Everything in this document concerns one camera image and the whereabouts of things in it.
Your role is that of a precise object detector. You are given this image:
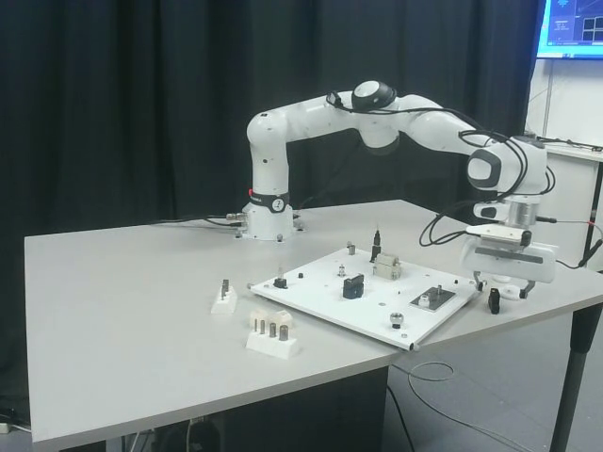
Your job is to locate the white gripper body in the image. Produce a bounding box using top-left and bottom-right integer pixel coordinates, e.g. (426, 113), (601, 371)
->
(459, 236), (558, 285)

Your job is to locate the white medium gear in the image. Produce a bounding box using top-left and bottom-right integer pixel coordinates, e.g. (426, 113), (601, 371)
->
(498, 283), (526, 303)

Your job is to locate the beige metal socket box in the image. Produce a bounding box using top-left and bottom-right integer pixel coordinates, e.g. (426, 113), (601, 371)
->
(372, 252), (403, 283)

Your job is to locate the black table leg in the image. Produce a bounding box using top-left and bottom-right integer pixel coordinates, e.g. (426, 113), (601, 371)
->
(549, 308), (603, 452)

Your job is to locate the black block connector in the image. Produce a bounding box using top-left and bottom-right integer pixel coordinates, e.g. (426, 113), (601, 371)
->
(342, 272), (366, 300)

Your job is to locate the white task board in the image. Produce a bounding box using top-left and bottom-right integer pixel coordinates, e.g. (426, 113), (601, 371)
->
(248, 244), (489, 352)

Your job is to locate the white block holder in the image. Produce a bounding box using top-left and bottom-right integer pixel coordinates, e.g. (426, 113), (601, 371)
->
(248, 307), (292, 331)

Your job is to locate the large white peg holder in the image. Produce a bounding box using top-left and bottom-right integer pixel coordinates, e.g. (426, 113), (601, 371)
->
(244, 329), (300, 362)

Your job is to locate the blue screen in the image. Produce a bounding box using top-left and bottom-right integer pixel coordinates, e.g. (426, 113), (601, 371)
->
(535, 0), (603, 61)

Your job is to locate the small white peg holder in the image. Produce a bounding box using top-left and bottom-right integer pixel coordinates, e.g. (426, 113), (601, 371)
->
(209, 289), (237, 316)

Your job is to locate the black curtain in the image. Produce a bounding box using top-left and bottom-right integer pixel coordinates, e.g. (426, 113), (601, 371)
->
(0, 0), (547, 242)

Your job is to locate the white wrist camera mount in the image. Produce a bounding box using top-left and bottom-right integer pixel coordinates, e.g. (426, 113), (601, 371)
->
(464, 223), (533, 248)

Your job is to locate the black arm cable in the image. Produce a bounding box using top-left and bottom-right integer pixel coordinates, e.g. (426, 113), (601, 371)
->
(326, 90), (556, 250)

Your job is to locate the grey floor cable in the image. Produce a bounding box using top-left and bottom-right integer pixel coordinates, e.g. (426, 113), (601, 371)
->
(389, 360), (557, 452)

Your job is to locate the black base cable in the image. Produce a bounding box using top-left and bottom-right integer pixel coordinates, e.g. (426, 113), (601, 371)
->
(151, 214), (247, 231)

